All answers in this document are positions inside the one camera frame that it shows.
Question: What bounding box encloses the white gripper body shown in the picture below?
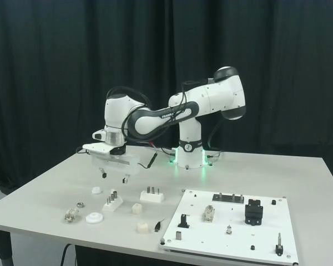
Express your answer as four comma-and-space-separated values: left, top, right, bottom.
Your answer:
90, 151, 142, 175

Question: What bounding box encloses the white round peg holder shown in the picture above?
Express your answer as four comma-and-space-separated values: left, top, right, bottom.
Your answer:
102, 196, 124, 213

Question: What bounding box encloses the white square peg holder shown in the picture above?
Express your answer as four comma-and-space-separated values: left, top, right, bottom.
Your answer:
139, 191, 167, 204

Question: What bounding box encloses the thin black rod red tag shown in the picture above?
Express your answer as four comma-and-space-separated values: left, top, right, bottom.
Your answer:
138, 141, 159, 169

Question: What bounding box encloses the white medium gear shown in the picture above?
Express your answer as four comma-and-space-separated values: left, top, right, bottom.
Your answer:
85, 212, 105, 224

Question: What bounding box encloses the metal D-SUB plug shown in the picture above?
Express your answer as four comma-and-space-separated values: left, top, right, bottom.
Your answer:
63, 208, 80, 222

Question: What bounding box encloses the white task board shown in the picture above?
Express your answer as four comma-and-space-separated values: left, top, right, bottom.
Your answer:
158, 189, 300, 265

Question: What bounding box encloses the black table leg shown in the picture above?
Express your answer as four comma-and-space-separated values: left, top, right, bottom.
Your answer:
0, 227, 12, 266

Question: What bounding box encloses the black curtain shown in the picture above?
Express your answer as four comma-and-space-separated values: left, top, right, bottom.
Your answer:
0, 0, 333, 195

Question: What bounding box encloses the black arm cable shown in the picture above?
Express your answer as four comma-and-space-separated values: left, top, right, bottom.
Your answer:
107, 79, 213, 145

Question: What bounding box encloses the black base cable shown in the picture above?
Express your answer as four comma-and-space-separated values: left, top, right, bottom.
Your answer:
158, 146, 176, 157
207, 119, 223, 167

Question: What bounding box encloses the black floor cable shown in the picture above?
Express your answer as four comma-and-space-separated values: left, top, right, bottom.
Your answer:
61, 243, 75, 266

